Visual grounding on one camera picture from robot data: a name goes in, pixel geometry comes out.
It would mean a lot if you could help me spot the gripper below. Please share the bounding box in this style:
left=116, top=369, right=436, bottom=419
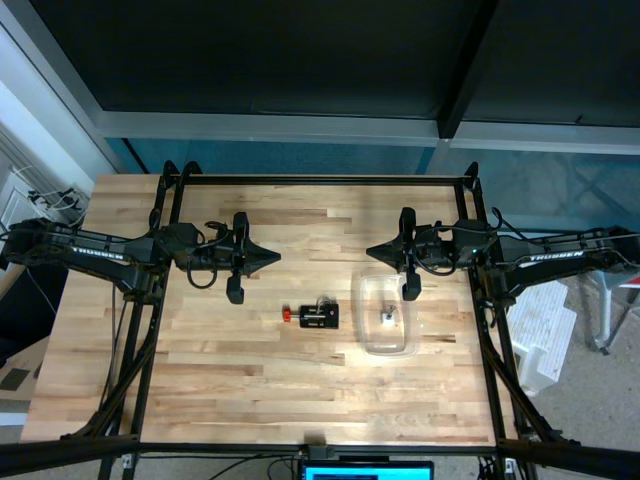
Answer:
left=366, top=208, right=457, bottom=302
left=192, top=211, right=282, bottom=305

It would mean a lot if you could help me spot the clear plastic tub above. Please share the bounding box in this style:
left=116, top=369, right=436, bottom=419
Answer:
left=355, top=272, right=420, bottom=359

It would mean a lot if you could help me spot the black clamp with red knob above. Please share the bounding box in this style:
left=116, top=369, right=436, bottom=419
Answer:
left=281, top=298, right=342, bottom=331

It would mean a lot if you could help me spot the white plastic step stool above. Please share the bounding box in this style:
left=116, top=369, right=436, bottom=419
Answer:
left=507, top=284, right=581, bottom=397

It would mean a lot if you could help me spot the grey metal chair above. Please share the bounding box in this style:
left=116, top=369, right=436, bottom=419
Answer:
left=582, top=259, right=640, bottom=356

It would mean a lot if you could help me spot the laptop with blue screen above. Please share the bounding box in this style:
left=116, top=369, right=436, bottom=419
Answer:
left=298, top=459, right=435, bottom=480

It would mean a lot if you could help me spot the cardboard box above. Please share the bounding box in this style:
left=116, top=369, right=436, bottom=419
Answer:
left=0, top=334, right=51, bottom=401

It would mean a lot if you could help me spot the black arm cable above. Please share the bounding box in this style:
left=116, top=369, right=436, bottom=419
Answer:
left=414, top=207, right=506, bottom=276
left=149, top=219, right=232, bottom=290

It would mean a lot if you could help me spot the black metal frame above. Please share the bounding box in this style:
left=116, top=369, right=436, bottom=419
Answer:
left=0, top=159, right=640, bottom=480

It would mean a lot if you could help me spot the black camera box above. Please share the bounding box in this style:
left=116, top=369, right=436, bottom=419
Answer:
left=298, top=439, right=335, bottom=462

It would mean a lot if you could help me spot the white cable bundle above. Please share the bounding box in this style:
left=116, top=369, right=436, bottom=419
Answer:
left=27, top=187, right=85, bottom=212

